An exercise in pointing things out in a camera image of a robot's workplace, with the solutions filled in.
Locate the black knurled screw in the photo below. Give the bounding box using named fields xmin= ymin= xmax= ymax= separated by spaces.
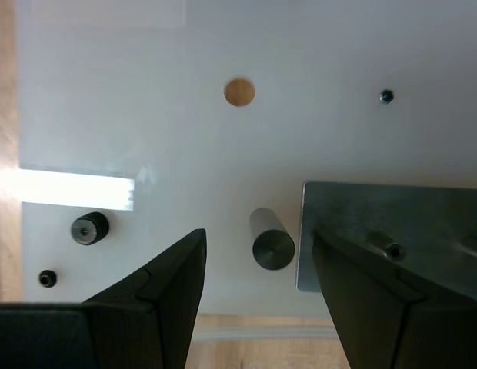
xmin=71 ymin=211 xmax=109 ymax=246

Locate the thick metal cylinder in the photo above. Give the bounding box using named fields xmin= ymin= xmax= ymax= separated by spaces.
xmin=249 ymin=207 xmax=296 ymax=271

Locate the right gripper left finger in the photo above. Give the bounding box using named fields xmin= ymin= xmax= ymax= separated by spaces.
xmin=0 ymin=229 xmax=207 ymax=369

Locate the grey metal plate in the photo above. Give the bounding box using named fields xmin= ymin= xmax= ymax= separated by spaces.
xmin=295 ymin=180 xmax=477 ymax=304

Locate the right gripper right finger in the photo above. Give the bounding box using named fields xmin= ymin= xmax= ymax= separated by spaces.
xmin=312 ymin=229 xmax=477 ymax=369

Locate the white board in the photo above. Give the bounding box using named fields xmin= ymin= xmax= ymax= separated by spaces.
xmin=15 ymin=0 xmax=477 ymax=320

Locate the small black screw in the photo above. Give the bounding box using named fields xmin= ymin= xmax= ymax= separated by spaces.
xmin=38 ymin=269 xmax=58 ymax=288

